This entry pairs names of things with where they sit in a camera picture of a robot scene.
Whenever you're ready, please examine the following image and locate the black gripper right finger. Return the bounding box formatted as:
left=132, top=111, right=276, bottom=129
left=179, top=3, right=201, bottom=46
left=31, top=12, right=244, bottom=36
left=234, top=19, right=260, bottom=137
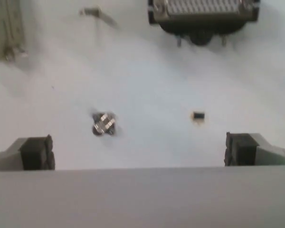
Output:
left=224, top=131, right=285, bottom=167

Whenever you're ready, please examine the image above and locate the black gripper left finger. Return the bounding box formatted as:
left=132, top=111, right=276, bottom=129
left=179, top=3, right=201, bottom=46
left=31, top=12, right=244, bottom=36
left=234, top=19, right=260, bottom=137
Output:
left=0, top=134, right=56, bottom=171

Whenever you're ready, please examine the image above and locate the white task board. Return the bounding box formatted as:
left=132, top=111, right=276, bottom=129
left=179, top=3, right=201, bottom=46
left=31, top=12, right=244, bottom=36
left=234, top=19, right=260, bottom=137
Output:
left=0, top=0, right=285, bottom=171

